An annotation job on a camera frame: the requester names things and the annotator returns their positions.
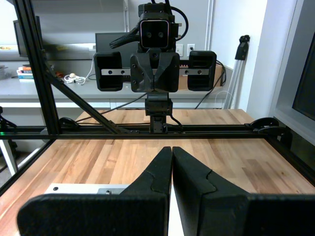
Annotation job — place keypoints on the grey workbench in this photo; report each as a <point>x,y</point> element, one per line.
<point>24,93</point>

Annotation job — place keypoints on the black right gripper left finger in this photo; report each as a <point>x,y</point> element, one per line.
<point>98,216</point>

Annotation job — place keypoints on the stack of books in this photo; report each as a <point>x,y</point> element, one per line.
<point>24,73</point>

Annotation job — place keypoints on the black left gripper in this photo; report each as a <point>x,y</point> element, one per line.
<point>108,61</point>

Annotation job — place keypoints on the black computer monitor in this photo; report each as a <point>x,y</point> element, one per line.
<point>103,49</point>
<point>18,37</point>

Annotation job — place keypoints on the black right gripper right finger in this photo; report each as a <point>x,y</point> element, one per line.
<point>246,216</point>

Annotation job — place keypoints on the brown cardboard box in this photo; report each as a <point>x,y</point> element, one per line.
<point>183,83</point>

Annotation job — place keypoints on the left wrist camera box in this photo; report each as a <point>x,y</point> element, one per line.
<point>154,34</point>

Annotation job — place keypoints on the grey metal plate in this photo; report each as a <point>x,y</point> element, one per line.
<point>115,191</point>

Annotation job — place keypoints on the white taskboard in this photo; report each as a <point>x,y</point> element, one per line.
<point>73,188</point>

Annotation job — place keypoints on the white wall outlet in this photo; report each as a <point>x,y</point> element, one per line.
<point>191,47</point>
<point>179,50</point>

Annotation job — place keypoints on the folded tripod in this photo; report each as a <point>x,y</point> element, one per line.
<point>242,49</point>

